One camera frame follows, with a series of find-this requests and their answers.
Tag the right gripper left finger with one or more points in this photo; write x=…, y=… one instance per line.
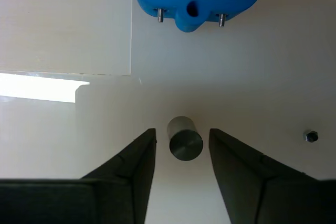
x=78, y=200

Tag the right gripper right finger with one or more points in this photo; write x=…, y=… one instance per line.
x=275, y=200

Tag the grey metal cylinder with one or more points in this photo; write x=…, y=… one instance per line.
x=186, y=148

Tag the small dark hex nut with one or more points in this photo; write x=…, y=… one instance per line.
x=310, y=136

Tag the white board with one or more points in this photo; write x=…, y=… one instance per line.
x=236, y=77

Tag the silver screw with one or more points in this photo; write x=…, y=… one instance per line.
x=222, y=20
x=160, y=15

